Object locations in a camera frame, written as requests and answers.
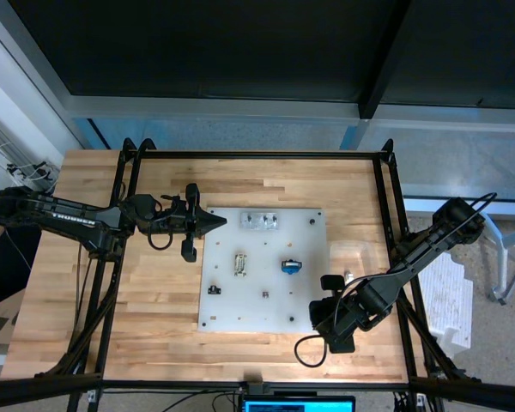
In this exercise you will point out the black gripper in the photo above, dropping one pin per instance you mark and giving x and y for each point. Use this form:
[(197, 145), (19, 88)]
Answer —
[(347, 317), (191, 216)]

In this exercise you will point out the grey multi-pin connector housing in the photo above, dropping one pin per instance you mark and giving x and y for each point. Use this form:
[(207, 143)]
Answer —
[(240, 264)]

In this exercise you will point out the blue and black connector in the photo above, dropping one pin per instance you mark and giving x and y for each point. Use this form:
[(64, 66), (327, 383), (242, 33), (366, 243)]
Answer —
[(289, 269)]

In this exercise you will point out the white flanged plug holder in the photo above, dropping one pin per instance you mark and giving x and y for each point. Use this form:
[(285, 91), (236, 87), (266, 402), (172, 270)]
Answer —
[(349, 274)]

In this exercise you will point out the aluminium block with pegs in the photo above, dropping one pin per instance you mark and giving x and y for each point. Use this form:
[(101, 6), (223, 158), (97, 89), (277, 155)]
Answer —
[(257, 223)]

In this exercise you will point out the clear plastic tub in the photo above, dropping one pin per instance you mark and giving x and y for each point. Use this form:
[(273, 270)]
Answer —
[(347, 257)]

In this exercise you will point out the small black clamp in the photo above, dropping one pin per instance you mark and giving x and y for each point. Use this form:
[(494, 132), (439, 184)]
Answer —
[(214, 290)]

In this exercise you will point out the white task board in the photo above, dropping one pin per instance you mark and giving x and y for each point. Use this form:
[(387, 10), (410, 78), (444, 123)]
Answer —
[(262, 274)]

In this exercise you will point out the laptop screen with blue edge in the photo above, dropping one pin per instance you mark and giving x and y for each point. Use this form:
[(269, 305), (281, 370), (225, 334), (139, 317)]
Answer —
[(296, 405)]

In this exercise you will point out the white foam block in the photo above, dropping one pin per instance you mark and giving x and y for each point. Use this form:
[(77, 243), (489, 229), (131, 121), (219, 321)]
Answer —
[(448, 296)]

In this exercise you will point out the grey metal stand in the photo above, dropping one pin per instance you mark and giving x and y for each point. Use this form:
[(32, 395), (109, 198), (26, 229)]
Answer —
[(503, 266)]

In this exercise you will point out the brown cardboard box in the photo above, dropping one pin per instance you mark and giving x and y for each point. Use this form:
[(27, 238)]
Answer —
[(8, 307)]

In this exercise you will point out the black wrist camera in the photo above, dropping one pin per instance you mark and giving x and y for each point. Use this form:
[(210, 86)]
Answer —
[(322, 315)]

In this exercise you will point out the black aluminium frame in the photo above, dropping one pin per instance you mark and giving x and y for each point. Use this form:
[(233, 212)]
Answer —
[(257, 155)]

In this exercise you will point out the black table-level camera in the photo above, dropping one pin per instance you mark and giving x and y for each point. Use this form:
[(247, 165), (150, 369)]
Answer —
[(254, 384)]

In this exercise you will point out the black vertical post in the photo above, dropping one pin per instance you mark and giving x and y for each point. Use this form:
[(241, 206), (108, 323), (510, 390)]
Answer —
[(382, 64)]

